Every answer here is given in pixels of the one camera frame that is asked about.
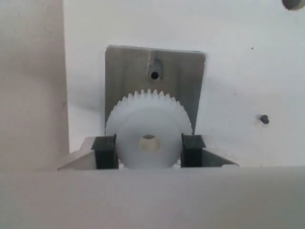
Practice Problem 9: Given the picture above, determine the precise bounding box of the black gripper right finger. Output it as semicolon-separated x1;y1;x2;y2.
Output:
180;133;240;168

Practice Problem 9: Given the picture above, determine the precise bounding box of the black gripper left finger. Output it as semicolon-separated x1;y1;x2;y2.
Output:
57;135;119;170

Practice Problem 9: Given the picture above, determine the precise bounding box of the white medium gear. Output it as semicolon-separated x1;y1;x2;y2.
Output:
105;88;195;170

